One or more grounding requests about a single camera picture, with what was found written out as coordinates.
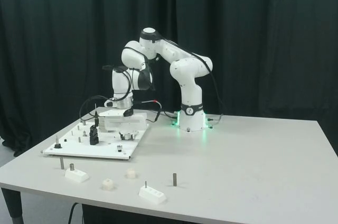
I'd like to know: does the black camera cable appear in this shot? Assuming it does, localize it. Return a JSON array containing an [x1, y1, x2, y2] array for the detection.
[[80, 96, 113, 123]]

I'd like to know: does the black curtain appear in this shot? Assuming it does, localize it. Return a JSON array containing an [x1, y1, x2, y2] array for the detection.
[[0, 0, 338, 157]]

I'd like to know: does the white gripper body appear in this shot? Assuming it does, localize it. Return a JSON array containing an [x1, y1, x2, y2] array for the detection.
[[104, 113, 147, 133]]

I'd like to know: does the black floor cable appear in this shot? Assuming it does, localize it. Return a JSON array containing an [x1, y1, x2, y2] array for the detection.
[[69, 202, 82, 224]]

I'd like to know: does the white holder with thin peg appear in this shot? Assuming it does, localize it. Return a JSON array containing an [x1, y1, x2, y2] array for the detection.
[[138, 185, 167, 205]]

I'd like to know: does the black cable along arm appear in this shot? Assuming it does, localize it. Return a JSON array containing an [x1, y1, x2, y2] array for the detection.
[[102, 38, 224, 119]]

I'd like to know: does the black D-SUB plug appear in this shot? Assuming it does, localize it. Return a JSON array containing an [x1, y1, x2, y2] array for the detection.
[[89, 125, 99, 145]]

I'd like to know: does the flat white mounting plate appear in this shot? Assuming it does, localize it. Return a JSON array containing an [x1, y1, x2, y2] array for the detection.
[[98, 109, 127, 118]]

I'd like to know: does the black base cable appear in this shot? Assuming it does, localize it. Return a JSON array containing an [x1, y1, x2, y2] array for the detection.
[[162, 109, 179, 124], [206, 114, 225, 129]]

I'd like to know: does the white task board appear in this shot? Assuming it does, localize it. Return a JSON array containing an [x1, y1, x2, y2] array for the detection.
[[41, 118, 151, 161]]

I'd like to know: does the dark table leg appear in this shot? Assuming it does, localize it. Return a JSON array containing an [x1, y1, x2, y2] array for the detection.
[[1, 188, 22, 224]]

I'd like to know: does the black USB plug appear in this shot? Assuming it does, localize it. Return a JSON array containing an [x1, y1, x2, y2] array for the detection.
[[93, 104, 100, 127]]

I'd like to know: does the white holder with round peg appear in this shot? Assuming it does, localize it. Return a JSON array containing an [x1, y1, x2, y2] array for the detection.
[[64, 169, 90, 182]]

